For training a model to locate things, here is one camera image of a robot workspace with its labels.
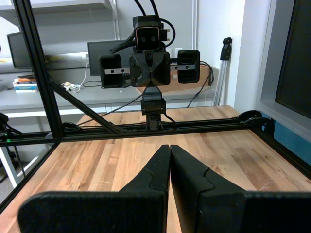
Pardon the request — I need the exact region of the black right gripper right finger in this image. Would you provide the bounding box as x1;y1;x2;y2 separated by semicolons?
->
171;145;311;233

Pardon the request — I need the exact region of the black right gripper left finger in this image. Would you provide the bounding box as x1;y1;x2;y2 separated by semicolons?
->
17;145;171;233

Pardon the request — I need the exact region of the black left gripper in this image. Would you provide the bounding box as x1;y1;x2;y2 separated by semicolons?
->
99;47;201;88

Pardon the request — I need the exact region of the black computer monitor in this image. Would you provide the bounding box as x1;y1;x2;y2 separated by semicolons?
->
87;40;134;76
6;31;34;70

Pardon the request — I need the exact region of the grey desk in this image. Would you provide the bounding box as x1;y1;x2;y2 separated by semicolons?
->
0;67;221;116

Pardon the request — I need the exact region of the white metal shelving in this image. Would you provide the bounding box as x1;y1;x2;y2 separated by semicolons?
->
0;0;120;41

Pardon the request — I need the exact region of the stack of books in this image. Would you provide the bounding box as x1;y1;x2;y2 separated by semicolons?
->
12;77;38;93

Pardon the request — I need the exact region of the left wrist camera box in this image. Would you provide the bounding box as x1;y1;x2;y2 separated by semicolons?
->
135;26;160;51

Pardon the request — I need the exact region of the sleeved left arm cable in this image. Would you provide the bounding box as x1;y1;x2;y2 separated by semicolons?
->
109;36;136;54

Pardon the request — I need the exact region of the black left camera cable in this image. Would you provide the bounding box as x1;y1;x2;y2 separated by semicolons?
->
159;18;176;47

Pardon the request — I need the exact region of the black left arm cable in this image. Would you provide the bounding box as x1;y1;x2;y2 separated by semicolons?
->
133;0;148;17
149;0;161;17

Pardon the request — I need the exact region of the white coiled charger cable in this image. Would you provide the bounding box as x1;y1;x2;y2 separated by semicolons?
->
60;82;81;93

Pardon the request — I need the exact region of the black aluminium frame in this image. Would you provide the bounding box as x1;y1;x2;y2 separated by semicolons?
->
0;0;311;207

